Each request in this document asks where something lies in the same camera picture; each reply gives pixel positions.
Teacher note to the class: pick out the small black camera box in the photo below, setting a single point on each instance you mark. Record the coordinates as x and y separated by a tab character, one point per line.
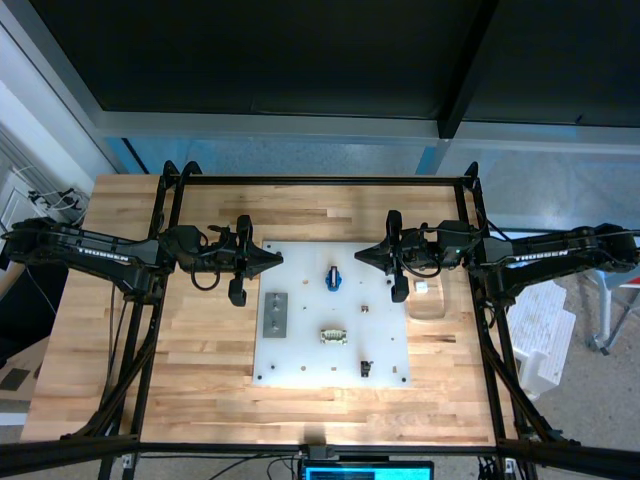
320	452

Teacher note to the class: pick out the black USB socket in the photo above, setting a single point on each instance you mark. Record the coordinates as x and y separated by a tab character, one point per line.
364	363

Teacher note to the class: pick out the grey metal plate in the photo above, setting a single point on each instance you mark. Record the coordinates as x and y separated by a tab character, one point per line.
267	320

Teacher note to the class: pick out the laptop screen with blue edge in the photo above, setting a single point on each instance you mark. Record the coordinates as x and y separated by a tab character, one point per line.
365	472

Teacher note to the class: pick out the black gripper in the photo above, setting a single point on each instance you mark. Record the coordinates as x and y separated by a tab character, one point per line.
242	260
397	255

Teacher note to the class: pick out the grey metal stand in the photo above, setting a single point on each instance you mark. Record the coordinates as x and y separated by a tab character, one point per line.
605	315

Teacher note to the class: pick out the white task board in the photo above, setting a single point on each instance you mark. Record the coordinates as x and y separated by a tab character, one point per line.
310	320

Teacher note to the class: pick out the white styrofoam packaging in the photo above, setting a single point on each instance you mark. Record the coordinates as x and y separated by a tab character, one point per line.
545	350

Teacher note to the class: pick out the beige multi-pin connector housing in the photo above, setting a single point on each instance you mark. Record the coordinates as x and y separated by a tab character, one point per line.
334	336

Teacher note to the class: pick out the clear plastic tub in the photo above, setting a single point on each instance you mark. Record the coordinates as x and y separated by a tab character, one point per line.
425	305

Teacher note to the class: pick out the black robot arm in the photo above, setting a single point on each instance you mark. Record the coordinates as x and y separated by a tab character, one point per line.
540	257
100	254

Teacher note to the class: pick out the brown cardboard box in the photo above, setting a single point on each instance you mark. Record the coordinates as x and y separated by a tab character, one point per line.
35	355

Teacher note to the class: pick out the white foam block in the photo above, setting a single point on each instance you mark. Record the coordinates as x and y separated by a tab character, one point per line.
421	287

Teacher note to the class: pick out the blue connector holder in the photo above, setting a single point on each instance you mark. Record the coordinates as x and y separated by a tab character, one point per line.
333	286

